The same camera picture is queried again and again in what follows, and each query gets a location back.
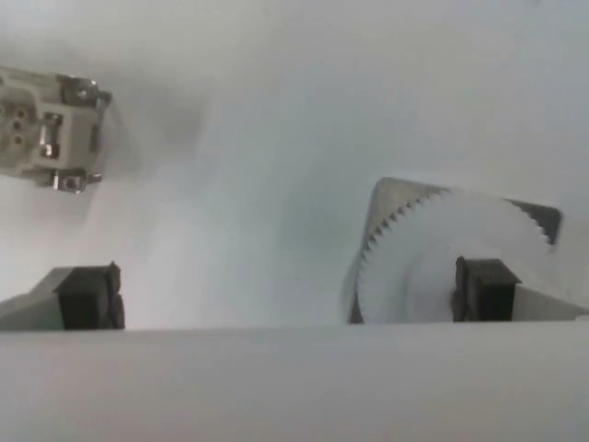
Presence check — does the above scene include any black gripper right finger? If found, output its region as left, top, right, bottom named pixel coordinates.
left=453, top=256, right=589, bottom=323

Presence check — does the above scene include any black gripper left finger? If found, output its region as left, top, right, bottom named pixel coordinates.
left=0, top=261, right=126, bottom=332

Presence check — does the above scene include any white large gear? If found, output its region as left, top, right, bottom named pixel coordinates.
left=356, top=188, right=565, bottom=326

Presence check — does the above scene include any beige waterproof plug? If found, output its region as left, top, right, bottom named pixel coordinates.
left=0, top=65, right=114, bottom=194

